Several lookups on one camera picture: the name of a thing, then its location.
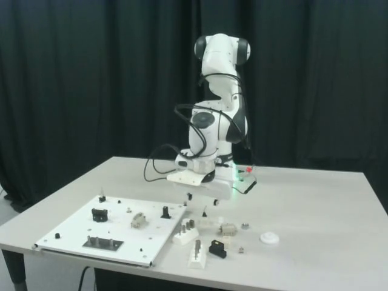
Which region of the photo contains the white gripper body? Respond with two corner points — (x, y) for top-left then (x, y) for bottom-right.
(181, 177), (233, 200)

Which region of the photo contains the metal waterproof plug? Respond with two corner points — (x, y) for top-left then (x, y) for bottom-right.
(216, 223), (238, 237)

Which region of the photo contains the white round peg holder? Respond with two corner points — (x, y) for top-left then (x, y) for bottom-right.
(172, 226), (201, 247)

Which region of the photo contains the black D-SUB plug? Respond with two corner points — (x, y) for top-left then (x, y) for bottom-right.
(208, 239), (228, 259)

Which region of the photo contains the white square peg holder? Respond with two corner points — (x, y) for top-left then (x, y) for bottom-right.
(187, 247), (208, 269)

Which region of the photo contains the white large gear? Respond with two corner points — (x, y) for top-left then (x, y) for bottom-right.
(259, 230), (281, 246)

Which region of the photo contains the white task board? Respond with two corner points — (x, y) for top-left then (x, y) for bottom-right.
(32, 195), (189, 269)

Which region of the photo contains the black curtain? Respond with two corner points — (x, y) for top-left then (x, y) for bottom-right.
(0, 0), (388, 219)

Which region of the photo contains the black table leg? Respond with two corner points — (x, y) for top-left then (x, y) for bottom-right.
(1, 250), (24, 291)

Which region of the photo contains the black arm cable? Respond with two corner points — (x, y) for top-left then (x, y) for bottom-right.
(144, 102), (243, 182)
(198, 71), (254, 167)

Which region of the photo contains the black floor cable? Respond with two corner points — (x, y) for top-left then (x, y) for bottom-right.
(79, 266), (92, 291)

